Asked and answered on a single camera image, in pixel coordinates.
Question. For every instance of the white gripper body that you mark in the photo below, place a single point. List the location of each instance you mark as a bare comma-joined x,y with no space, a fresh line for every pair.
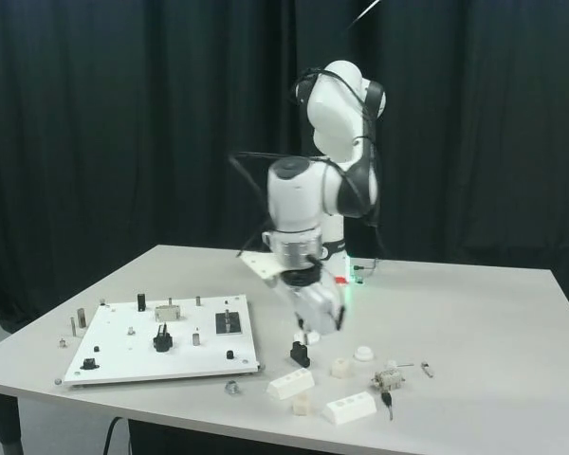
317,308

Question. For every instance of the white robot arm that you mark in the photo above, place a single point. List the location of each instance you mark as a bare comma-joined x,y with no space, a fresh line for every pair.
294,199

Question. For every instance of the white small peg holder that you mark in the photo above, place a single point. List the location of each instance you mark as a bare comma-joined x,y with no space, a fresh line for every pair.
302,404
340,369

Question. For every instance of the white long peg holder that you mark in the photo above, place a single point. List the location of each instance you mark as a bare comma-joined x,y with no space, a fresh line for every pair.
289,383
348,410

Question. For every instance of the metal peg in board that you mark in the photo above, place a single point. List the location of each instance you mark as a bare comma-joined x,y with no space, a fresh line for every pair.
226,322

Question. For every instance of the thick metal square peg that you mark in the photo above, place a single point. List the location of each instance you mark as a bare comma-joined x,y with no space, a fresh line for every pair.
81,322

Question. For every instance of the thin metal peg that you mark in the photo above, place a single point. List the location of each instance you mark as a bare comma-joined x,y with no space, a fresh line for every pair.
71,327

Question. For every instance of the thin black rod red tag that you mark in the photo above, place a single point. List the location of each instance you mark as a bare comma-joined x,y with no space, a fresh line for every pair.
342,317

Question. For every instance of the white large gear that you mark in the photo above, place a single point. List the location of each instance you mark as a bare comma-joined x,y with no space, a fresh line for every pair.
312,338

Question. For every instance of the black D-SUB plug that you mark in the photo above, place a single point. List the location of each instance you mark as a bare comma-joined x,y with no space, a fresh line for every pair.
299,356

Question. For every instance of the white medium gear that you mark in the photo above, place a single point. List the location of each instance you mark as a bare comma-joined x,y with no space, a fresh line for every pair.
362,354

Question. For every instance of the metal waterproof plug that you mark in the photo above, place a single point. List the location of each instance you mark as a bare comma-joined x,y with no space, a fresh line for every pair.
384,380

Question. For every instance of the small black USB plug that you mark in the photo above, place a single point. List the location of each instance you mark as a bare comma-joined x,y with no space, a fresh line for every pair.
386,400

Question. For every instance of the metal bolt nut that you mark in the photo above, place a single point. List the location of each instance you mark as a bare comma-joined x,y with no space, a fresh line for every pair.
232,388

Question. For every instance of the clear Ethernet plug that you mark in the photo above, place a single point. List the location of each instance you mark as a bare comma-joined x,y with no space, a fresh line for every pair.
427,369

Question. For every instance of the black box under table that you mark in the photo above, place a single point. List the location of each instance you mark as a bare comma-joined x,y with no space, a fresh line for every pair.
265,438

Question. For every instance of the white task board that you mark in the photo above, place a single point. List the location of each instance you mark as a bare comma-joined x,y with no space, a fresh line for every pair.
170,351

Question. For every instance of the black curtain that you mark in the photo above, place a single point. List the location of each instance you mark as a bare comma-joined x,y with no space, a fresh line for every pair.
123,142

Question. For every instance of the metal BNC plug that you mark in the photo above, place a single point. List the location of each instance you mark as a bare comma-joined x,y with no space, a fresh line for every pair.
62,342

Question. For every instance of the dark table leg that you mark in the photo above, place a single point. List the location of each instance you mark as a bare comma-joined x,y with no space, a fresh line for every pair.
2,422

